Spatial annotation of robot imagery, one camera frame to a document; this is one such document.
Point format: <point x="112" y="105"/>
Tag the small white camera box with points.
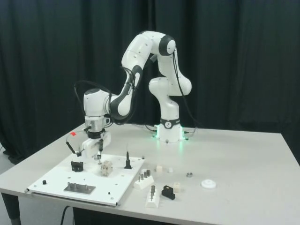
<point x="107" y="121"/>

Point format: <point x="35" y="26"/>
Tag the white peg holder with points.
<point x="143" y="185"/>
<point x="152" y="202"/>

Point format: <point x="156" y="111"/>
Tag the black curtain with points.
<point x="234" y="47"/>

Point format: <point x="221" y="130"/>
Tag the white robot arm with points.
<point x="138" y="47"/>

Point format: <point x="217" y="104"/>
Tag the small black plug with pin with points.
<point x="79" y="154"/>

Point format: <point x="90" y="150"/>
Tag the cream plastic block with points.
<point x="177" y="187"/>
<point x="159" y="169"/>

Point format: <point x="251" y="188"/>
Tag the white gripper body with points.
<point x="90" y="146"/>

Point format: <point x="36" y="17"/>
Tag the white large gear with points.
<point x="208" y="184"/>

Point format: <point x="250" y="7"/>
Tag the dark table leg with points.
<point x="10" y="211"/>

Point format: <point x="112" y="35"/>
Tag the metal bolt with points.
<point x="189" y="174"/>

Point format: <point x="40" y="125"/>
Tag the white task board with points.
<point x="58" y="178"/>

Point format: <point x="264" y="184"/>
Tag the black D-SUB plug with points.
<point x="167" y="191"/>

